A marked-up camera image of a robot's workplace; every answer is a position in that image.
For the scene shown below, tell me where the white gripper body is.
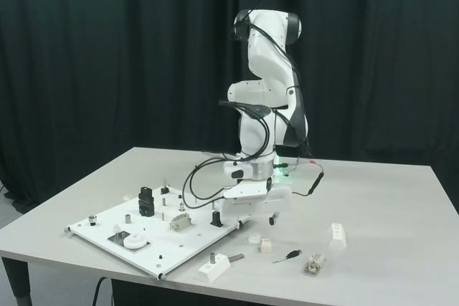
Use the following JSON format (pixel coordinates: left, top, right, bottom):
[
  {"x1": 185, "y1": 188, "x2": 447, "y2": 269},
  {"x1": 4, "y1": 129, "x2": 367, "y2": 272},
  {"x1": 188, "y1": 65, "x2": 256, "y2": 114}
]
[{"x1": 219, "y1": 186, "x2": 292, "y2": 219}]

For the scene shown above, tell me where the white large gear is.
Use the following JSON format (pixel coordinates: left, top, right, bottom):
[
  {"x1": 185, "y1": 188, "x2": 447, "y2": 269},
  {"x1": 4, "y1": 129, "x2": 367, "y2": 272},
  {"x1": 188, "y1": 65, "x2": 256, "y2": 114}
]
[{"x1": 126, "y1": 234, "x2": 146, "y2": 250}]

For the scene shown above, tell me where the black USB plug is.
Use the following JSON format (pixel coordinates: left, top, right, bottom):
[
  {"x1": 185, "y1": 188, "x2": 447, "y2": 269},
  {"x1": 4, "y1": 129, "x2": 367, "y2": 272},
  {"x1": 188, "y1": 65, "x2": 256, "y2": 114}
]
[{"x1": 273, "y1": 249, "x2": 303, "y2": 264}]

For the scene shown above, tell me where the white peg holder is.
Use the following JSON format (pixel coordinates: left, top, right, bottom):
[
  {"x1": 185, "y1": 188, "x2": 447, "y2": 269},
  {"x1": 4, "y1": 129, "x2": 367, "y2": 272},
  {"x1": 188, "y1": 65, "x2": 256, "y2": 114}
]
[{"x1": 198, "y1": 254, "x2": 231, "y2": 282}]

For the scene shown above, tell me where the metal waterproof plug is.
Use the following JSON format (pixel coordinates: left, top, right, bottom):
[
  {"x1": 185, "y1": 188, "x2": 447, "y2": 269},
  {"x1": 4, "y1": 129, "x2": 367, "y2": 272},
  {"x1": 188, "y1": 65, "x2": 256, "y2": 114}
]
[{"x1": 303, "y1": 256, "x2": 322, "y2": 272}]

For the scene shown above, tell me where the white task board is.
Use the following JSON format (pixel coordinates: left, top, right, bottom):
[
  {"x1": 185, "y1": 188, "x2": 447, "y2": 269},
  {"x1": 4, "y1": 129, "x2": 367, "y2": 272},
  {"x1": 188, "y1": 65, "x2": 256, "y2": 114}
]
[{"x1": 64, "y1": 185, "x2": 241, "y2": 280}]

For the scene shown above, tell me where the pale grey table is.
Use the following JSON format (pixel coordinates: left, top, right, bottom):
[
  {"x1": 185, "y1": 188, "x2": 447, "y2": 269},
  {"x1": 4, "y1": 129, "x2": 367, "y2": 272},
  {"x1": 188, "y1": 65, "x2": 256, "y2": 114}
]
[{"x1": 0, "y1": 146, "x2": 459, "y2": 306}]

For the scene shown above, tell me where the black D-SUB plug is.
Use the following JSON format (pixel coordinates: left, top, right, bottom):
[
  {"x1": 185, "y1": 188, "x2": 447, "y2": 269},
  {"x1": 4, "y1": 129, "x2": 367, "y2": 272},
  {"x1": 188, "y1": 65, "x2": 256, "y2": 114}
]
[{"x1": 137, "y1": 186, "x2": 156, "y2": 218}]

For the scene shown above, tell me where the black curtain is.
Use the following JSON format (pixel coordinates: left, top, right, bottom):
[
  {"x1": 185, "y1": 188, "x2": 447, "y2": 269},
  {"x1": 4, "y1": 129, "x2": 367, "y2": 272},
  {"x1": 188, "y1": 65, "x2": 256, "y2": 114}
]
[{"x1": 0, "y1": 0, "x2": 459, "y2": 214}]

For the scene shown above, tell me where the thin black rod on wire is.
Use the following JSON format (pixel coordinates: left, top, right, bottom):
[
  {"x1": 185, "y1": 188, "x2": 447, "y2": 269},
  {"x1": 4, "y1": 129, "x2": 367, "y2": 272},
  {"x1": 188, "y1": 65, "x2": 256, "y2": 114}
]
[{"x1": 285, "y1": 157, "x2": 326, "y2": 196}]

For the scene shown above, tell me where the black looped cable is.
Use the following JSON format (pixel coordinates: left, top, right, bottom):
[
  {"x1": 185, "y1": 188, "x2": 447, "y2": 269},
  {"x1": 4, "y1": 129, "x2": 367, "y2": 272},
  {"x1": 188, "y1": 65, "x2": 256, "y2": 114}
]
[{"x1": 181, "y1": 100, "x2": 273, "y2": 211}]

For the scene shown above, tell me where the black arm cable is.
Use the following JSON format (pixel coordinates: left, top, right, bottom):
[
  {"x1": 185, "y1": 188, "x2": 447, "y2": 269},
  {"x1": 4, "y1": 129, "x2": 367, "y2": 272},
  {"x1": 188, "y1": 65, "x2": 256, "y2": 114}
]
[{"x1": 232, "y1": 15, "x2": 313, "y2": 163}]

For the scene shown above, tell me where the black floor cable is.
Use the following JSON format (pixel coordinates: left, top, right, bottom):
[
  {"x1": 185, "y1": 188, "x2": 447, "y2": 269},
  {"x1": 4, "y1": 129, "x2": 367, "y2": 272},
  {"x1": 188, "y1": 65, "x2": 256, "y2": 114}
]
[{"x1": 93, "y1": 276, "x2": 113, "y2": 306}]

